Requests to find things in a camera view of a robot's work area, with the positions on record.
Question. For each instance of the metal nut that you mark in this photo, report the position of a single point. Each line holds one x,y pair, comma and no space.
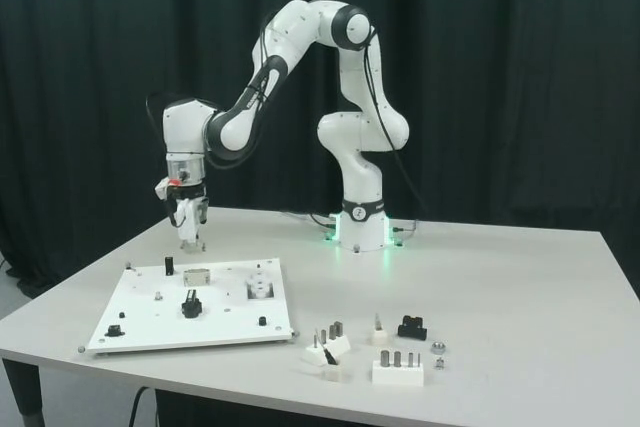
438,347

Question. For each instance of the grey waterproof plug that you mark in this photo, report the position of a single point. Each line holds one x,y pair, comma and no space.
192,246

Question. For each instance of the white small gear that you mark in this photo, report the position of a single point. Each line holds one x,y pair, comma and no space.
259,292

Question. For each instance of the white task board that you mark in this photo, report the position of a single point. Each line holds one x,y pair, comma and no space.
165,327

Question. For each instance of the black curtain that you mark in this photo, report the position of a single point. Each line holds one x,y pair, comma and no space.
75,47

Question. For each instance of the small white plug holder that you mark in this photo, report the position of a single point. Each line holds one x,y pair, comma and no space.
339,374
378,338

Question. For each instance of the white stepped peg holder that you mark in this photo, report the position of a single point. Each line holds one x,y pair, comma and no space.
325,353

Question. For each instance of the small metal BNC plug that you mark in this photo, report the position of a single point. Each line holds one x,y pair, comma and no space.
439,363

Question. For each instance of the thin metal round peg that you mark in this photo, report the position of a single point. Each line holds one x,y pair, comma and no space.
410,360

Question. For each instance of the thick metal round peg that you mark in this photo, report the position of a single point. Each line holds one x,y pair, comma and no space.
385,358

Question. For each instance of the white peg holder block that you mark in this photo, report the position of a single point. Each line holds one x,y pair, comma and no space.
398,377

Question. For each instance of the white medium gear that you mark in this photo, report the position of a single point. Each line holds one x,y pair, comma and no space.
259,284

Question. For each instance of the small metal square peg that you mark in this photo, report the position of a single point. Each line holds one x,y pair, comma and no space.
324,336

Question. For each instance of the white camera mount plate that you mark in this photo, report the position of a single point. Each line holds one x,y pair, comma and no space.
162,189

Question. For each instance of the dark grey table leg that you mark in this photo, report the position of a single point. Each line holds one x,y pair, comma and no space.
20,392

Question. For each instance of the black USB plug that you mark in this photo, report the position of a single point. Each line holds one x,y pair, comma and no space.
330,356

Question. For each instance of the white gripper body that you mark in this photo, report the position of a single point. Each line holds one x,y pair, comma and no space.
189,219

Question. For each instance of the clear Ethernet plug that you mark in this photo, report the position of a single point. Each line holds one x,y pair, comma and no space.
378,322

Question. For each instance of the medium metal square peg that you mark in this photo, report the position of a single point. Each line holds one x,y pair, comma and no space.
332,330

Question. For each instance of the large metal square peg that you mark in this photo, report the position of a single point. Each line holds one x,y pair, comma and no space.
341,329

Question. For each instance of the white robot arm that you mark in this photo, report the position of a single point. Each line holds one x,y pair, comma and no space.
360,157

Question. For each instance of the black D-SUB plug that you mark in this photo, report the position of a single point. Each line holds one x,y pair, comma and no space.
412,329

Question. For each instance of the medium metal round peg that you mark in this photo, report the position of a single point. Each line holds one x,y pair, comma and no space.
398,358

